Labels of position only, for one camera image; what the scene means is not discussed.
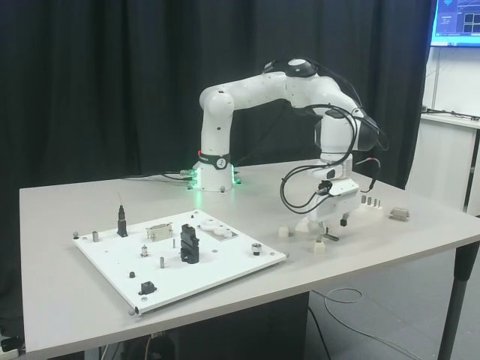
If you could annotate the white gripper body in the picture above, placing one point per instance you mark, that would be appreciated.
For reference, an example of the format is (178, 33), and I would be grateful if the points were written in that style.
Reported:
(333, 206)

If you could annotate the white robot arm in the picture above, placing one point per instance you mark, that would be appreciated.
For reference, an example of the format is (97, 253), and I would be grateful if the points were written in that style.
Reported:
(217, 123)

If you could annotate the white round peg holder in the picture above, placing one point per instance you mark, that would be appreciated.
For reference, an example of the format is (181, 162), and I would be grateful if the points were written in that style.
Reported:
(369, 206)

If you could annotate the metal peg on board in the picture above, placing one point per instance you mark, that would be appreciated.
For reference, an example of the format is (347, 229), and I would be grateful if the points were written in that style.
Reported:
(94, 237)

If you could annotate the black USB plug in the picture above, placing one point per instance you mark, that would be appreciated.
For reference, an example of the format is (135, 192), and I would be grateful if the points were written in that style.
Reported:
(332, 236)

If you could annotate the small white holder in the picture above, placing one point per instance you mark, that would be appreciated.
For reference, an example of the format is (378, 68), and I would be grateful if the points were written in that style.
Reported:
(284, 232)
(318, 248)

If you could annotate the wide white holder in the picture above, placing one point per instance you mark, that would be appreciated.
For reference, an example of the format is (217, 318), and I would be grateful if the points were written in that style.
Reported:
(304, 225)

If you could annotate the grey D-SUB plug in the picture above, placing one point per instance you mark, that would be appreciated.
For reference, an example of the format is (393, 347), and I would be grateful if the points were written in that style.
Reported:
(398, 213)

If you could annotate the metal knurled plug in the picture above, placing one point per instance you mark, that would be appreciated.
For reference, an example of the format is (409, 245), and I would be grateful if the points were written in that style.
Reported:
(256, 248)

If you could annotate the white medium gear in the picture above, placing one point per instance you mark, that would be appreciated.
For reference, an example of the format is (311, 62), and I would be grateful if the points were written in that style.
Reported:
(224, 232)

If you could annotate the white large gear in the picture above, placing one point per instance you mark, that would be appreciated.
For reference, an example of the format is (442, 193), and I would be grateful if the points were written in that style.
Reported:
(209, 226)

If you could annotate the white cabinet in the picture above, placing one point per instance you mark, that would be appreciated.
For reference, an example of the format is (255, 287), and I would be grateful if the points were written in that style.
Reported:
(450, 157)

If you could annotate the black stepped block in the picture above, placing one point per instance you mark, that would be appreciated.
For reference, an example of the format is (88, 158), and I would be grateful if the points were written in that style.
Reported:
(188, 244)

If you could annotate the dark table leg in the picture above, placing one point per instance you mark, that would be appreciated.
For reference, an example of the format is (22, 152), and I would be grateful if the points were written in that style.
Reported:
(453, 300)

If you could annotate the white task board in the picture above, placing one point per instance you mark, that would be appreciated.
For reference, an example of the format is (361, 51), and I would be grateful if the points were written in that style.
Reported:
(168, 270)

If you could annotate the metal BNC plug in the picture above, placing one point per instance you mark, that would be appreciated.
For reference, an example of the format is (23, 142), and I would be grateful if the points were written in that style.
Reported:
(143, 251)

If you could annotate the blue screen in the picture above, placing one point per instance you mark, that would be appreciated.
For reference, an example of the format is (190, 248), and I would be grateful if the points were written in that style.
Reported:
(455, 22)

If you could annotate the black curtain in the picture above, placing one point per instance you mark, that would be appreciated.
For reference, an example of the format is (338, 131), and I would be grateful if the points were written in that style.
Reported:
(112, 75)

